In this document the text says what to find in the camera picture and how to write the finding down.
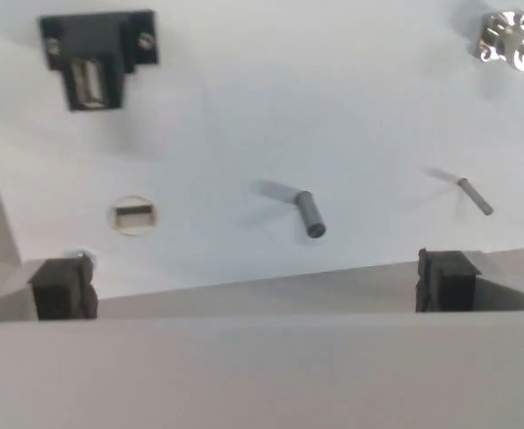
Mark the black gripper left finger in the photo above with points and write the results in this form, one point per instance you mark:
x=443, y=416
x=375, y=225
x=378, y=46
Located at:
x=61, y=290

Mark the thin metal round peg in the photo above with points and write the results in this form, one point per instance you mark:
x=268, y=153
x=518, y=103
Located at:
x=474, y=196

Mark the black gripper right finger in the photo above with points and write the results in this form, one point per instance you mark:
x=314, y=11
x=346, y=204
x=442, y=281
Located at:
x=445, y=286

